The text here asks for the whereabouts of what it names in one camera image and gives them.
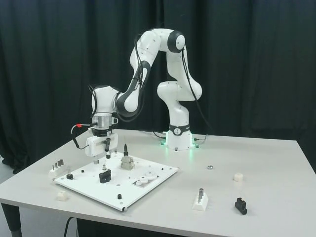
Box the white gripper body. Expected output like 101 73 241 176
85 134 119 158

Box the white square peg holder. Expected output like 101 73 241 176
50 165 69 176

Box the white round peg holder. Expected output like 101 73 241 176
192 194 209 205

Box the white task board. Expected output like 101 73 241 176
53 151 180 212

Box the small white stepped holder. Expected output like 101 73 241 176
56 190 70 202

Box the black curtain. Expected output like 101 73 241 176
0 0 316 173

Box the black table leg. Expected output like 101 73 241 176
0 202 20 237

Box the black D-SUB plug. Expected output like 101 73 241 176
234 197 248 210

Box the thin black rod on wire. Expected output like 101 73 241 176
71 123 94 149

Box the black base cable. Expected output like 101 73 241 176
152 130 169 139
192 134 209 143

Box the black cable under table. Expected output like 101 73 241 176
64 216 76 237

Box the black forearm cable bundle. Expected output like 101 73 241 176
88 33 147 122

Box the black upper arm cable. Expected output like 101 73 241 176
181 48 214 137

